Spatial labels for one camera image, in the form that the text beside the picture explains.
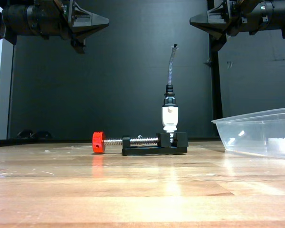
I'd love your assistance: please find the white receptacle socket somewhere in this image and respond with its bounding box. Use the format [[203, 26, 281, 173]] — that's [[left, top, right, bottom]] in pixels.
[[161, 105, 181, 143]]

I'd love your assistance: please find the clear plastic tub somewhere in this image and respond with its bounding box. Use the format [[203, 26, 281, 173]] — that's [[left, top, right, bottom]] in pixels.
[[211, 107, 285, 160]]

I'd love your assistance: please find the black clamp with red knob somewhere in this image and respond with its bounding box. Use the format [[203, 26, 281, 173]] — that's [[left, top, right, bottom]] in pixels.
[[92, 131, 189, 156]]

